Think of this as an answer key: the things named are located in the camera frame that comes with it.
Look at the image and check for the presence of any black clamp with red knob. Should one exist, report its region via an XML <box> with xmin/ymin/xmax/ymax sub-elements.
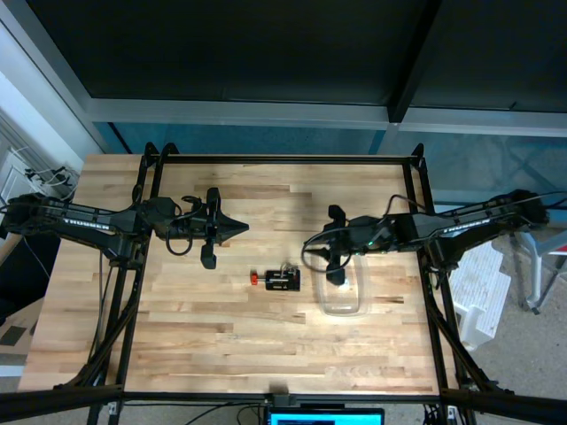
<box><xmin>249</xmin><ymin>264</ymin><xmax>303</xmax><ymax>293</ymax></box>

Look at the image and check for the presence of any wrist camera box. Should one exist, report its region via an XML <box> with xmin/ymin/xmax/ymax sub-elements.
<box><xmin>182</xmin><ymin>197</ymin><xmax>206</xmax><ymax>219</ymax></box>

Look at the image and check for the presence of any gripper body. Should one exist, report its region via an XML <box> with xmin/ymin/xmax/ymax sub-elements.
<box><xmin>326</xmin><ymin>204</ymin><xmax>382</xmax><ymax>285</ymax></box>
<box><xmin>170</xmin><ymin>187</ymin><xmax>221</xmax><ymax>270</ymax></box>

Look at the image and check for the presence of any black metal frame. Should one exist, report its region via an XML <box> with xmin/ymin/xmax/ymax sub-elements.
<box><xmin>0</xmin><ymin>141</ymin><xmax>567</xmax><ymax>425</ymax></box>

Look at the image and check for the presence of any laptop with blue screen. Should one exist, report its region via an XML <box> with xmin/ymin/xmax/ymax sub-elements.
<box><xmin>264</xmin><ymin>406</ymin><xmax>385</xmax><ymax>425</ymax></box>

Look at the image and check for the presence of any black camera box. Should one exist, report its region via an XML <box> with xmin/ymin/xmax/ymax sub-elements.
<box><xmin>264</xmin><ymin>389</ymin><xmax>297</xmax><ymax>409</ymax></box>

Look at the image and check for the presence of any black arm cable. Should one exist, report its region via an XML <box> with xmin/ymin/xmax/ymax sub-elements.
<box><xmin>301</xmin><ymin>193</ymin><xmax>439</xmax><ymax>272</ymax></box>
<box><xmin>132</xmin><ymin>194</ymin><xmax>206</xmax><ymax>257</ymax></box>

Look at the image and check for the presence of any white plastic step stool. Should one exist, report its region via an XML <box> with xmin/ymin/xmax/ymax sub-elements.
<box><xmin>449</xmin><ymin>247</ymin><xmax>515</xmax><ymax>352</ymax></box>

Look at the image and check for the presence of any cardboard box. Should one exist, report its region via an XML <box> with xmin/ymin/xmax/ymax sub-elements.
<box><xmin>0</xmin><ymin>296</ymin><xmax>45</xmax><ymax>355</ymax></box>

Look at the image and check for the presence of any white cable bundle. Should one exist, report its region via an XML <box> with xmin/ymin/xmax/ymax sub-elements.
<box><xmin>24</xmin><ymin>166</ymin><xmax>75</xmax><ymax>188</ymax></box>

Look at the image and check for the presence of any grey metal chair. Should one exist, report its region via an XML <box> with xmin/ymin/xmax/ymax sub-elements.
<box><xmin>516</xmin><ymin>229</ymin><xmax>567</xmax><ymax>315</ymax></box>

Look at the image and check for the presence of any clear plastic tub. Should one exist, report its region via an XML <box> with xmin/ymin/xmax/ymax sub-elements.
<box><xmin>312</xmin><ymin>251</ymin><xmax>371</xmax><ymax>318</ymax></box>

